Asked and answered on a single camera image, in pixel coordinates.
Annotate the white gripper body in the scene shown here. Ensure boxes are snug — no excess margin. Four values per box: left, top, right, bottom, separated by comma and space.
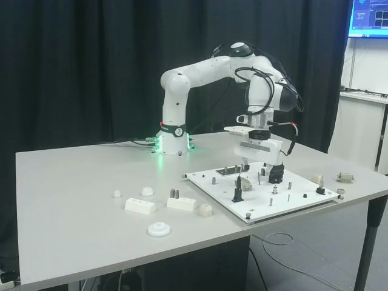
235, 139, 285, 167

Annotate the white peg holder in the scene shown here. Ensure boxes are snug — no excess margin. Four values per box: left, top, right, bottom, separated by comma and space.
166, 196, 197, 212
124, 196, 157, 216

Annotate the white task board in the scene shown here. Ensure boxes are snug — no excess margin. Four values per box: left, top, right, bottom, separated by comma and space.
181, 161, 345, 226

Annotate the flat white mounting plate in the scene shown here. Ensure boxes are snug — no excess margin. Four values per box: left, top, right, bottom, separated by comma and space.
223, 125, 254, 136

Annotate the white cabinet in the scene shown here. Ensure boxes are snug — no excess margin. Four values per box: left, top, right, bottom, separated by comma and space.
329, 90, 388, 175

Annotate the white large gear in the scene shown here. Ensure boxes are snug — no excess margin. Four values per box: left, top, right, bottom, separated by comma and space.
147, 222, 172, 238

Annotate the black table leg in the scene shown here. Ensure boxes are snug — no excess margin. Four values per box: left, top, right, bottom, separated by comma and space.
354, 198, 383, 291

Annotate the blue screen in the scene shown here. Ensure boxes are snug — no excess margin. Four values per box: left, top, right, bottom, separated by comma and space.
347, 0, 388, 39

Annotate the black curtain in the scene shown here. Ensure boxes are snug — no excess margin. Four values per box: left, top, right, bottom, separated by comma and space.
0, 0, 354, 267

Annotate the black plug with grey cable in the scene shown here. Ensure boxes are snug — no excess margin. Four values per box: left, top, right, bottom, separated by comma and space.
232, 168, 245, 203

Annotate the grey floor cable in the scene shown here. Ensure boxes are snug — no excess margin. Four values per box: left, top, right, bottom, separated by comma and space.
251, 232, 358, 291

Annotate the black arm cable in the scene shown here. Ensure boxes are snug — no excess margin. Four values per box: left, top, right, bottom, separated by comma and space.
212, 44, 306, 113

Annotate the black base cable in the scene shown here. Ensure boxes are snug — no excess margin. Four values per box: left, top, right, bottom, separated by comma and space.
99, 138, 158, 149

